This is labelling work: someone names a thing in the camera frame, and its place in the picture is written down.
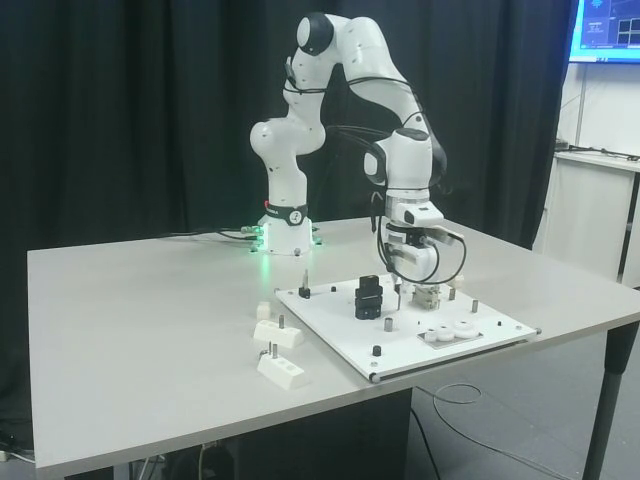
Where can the white small gear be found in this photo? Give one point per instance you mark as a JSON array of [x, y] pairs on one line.
[[430, 338]]

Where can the black round cap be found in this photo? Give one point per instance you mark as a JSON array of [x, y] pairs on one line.
[[376, 351]]

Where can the white medium gear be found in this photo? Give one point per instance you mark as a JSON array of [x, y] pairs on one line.
[[442, 334]]

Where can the blue screen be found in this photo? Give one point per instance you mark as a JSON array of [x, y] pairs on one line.
[[607, 30]]

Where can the beige rectangular connector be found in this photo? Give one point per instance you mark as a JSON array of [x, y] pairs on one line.
[[425, 297]]

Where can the white cabinet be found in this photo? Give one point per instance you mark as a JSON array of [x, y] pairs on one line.
[[590, 215]]

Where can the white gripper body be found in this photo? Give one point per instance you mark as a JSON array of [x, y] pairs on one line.
[[415, 260]]

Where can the thick metal round peg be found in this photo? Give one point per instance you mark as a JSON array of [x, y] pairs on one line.
[[388, 324]]

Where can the flat white mounting plate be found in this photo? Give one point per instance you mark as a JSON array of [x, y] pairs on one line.
[[445, 236]]

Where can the black D-SUB plug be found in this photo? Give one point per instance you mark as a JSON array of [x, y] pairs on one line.
[[367, 302]]

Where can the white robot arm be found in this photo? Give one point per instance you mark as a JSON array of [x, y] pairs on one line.
[[370, 65]]

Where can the small white holder block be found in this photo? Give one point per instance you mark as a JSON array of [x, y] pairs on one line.
[[459, 281], [265, 312]]

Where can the white peg holder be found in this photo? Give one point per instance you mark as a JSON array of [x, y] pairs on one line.
[[275, 336], [280, 375]]

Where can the dark grey table leg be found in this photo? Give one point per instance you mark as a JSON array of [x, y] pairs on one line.
[[607, 390]]

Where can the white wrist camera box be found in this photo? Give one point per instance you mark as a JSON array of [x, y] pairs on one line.
[[422, 215]]

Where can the thin metal square peg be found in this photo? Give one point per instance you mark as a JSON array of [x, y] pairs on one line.
[[398, 298]]

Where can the white task board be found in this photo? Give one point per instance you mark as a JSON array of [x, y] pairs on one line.
[[340, 340]]

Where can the black curtain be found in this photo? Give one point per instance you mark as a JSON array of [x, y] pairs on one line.
[[125, 125]]

